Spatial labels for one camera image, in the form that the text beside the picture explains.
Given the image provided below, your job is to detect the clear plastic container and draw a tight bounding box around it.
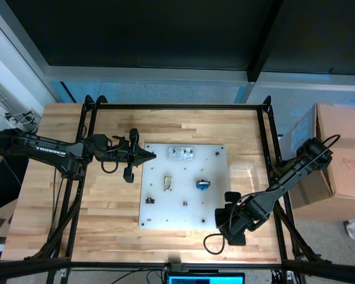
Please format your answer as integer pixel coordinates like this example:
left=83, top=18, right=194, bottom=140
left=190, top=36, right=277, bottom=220
left=228, top=162, right=267, bottom=196

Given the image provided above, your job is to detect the blue socket block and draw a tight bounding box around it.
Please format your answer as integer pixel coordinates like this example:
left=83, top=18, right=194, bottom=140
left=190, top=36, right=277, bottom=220
left=195, top=179, right=211, bottom=192

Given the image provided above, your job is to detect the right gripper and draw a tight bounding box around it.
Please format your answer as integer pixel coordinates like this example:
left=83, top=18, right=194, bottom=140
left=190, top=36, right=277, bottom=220
left=214, top=191, right=247, bottom=247

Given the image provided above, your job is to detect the steel bar fitting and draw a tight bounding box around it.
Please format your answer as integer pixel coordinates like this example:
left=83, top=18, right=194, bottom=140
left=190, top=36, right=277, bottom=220
left=166, top=145, right=195, bottom=161

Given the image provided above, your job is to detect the white task board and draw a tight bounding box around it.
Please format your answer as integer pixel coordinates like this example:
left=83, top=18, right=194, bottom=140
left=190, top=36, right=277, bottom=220
left=138, top=143, right=226, bottom=230

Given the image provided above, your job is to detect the blue screen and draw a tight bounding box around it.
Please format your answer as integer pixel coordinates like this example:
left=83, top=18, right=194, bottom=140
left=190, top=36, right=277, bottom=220
left=164, top=272, right=246, bottom=284

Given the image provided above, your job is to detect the cardboard box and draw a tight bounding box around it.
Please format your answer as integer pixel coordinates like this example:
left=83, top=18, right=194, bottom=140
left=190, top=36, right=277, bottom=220
left=279, top=102, right=355, bottom=223

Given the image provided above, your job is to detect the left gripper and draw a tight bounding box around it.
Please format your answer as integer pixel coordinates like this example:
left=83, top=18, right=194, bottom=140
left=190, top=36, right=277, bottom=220
left=122, top=128, right=157, bottom=183

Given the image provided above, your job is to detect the black frame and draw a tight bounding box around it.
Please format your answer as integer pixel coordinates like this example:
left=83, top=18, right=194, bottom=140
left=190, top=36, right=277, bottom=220
left=0, top=94, right=355, bottom=284

